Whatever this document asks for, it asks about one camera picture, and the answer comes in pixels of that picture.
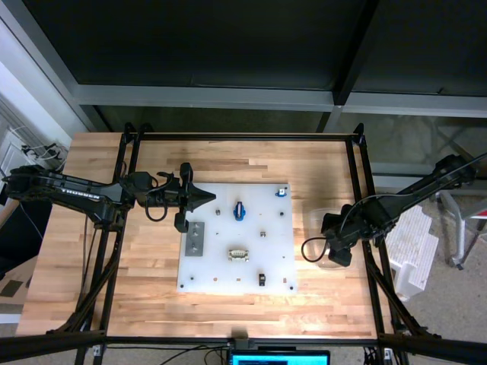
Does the white foam block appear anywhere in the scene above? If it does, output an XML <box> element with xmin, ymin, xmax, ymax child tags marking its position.
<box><xmin>382</xmin><ymin>205</ymin><xmax>434</xmax><ymax>303</ymax></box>

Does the grey metal bar plate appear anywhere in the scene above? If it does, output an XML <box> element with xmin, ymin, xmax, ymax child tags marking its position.
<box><xmin>184</xmin><ymin>221</ymin><xmax>206</xmax><ymax>259</ymax></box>

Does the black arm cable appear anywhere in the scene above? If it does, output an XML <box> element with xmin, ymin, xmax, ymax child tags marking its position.
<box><xmin>145</xmin><ymin>201</ymin><xmax>167</xmax><ymax>223</ymax></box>

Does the black partition post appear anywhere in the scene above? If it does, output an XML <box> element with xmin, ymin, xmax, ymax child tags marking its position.
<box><xmin>333</xmin><ymin>0</ymin><xmax>380</xmax><ymax>107</ymax></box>

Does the black low camera mount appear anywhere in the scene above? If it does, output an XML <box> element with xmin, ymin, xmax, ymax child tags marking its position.
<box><xmin>232</xmin><ymin>328</ymin><xmax>249</xmax><ymax>349</ymax></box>

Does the grey aluminium partition frame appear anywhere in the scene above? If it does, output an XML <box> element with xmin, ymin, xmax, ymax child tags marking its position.
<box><xmin>0</xmin><ymin>0</ymin><xmax>487</xmax><ymax>126</ymax></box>

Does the black aluminium frame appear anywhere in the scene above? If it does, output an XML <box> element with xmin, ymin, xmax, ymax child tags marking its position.
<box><xmin>0</xmin><ymin>121</ymin><xmax>487</xmax><ymax>365</ymax></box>

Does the cardboard box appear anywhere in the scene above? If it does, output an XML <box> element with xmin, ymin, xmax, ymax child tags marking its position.
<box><xmin>0</xmin><ymin>254</ymin><xmax>39</xmax><ymax>324</ymax></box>

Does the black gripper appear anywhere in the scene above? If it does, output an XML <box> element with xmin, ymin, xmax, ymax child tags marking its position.
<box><xmin>321</xmin><ymin>212</ymin><xmax>361</xmax><ymax>268</ymax></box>
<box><xmin>146</xmin><ymin>163</ymin><xmax>217</xmax><ymax>233</ymax></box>

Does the grey metal stand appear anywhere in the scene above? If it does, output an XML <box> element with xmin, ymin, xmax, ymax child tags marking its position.
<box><xmin>431</xmin><ymin>178</ymin><xmax>487</xmax><ymax>271</ymax></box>

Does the white taskboard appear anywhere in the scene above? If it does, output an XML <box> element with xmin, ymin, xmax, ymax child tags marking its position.
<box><xmin>177</xmin><ymin>182</ymin><xmax>298</xmax><ymax>296</ymax></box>

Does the clear plastic tub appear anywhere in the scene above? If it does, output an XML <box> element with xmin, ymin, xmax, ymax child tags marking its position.
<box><xmin>308</xmin><ymin>207</ymin><xmax>345</xmax><ymax>271</ymax></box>

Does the white power strip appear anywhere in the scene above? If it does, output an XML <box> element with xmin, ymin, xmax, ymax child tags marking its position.
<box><xmin>18</xmin><ymin>142</ymin><xmax>68</xmax><ymax>170</ymax></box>

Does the black looping camera cable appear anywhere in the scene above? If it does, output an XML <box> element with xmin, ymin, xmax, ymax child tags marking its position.
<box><xmin>301</xmin><ymin>236</ymin><xmax>333</xmax><ymax>264</ymax></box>

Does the screen with blue edge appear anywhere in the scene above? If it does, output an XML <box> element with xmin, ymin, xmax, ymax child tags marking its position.
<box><xmin>227</xmin><ymin>349</ymin><xmax>331</xmax><ymax>365</ymax></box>

